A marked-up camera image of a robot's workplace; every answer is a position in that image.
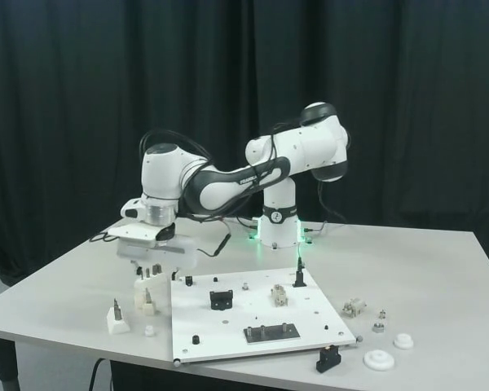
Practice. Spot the black curtain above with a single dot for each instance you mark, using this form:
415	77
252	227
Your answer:
65	81

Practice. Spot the flat white mount plate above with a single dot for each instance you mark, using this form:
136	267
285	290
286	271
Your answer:
134	234

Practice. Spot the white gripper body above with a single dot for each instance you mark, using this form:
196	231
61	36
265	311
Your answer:
146	254

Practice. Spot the grey USB plug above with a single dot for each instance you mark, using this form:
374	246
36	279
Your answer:
148	273

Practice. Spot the white stepped plug holder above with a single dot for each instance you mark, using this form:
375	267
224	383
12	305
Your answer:
159	287

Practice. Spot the white wedge peg holder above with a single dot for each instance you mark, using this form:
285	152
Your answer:
118	328

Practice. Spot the white rounded block holder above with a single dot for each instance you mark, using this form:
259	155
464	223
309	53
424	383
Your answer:
144	309

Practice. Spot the white camera box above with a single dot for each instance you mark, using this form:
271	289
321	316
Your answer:
132	209

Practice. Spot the metal hex nut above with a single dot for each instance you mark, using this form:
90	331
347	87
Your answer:
377	327

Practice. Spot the large metal peg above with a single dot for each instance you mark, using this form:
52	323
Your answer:
117	314
116	303

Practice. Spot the white small gear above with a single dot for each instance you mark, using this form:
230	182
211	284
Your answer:
149	331

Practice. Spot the black under-table panel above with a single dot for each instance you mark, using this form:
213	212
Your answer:
146	380

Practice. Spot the grey Ethernet plug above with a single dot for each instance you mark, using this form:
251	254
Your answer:
157	269

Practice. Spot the grey metal bolt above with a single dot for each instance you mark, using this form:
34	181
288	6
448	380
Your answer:
148	296

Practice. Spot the white medium gear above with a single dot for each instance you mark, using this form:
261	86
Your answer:
403	341

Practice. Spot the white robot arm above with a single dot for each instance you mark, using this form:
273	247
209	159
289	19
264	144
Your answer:
309	142

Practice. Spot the dark grey table leg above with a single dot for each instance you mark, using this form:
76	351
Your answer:
4	362

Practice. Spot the white task board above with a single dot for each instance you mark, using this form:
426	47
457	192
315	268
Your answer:
236	326

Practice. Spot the black D-SUB plug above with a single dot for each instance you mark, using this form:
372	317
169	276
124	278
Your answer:
326	360

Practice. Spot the white large gear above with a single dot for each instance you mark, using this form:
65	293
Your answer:
379	360

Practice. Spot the metal BNC plug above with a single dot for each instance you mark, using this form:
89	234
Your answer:
382	314

